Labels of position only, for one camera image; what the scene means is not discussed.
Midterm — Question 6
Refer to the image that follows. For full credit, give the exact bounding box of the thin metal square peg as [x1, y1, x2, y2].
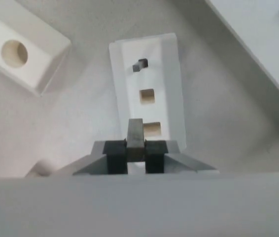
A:
[132, 58, 149, 74]

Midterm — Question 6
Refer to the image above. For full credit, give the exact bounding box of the white task board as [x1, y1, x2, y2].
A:
[207, 0, 279, 108]

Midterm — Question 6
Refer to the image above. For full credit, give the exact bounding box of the white square peg holder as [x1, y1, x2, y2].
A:
[108, 33, 188, 173]

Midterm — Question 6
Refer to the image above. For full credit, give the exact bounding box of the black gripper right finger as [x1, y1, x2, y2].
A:
[143, 139, 220, 175]

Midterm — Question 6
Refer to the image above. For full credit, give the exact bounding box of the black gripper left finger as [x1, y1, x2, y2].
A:
[72, 140, 128, 176]

